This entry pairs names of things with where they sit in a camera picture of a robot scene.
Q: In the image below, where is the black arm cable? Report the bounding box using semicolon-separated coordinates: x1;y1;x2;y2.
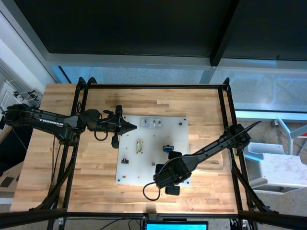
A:
94;129;108;142
142;182;161;201

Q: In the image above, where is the brown cardboard box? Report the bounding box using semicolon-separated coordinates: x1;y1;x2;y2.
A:
0;162;24;192

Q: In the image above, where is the grey metal partition frame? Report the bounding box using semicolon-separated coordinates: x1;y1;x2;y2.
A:
0;3;307;84

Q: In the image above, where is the black wall post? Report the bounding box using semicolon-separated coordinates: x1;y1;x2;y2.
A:
210;0;240;67

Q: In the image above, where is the white plastic board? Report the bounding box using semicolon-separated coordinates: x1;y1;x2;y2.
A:
116;115;192;186

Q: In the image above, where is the white plastic cart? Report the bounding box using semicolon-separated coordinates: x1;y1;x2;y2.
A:
248;141;307;195

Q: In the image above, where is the grey metal chair frame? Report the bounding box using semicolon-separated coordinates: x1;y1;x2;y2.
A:
271;118;307;156

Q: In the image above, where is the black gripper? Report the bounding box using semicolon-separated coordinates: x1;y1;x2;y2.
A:
153;150;192;196
100;104;138;149

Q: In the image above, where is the black white cable bundle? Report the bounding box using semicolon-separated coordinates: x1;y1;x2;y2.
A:
13;89;43;101

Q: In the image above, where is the black equipment box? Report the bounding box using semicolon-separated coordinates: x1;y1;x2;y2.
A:
0;126;33;177

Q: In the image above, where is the blue laptop screen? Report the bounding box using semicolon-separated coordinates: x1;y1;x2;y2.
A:
143;220;209;230

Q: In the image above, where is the black metal frame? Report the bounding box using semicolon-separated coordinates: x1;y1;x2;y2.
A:
0;76;307;230

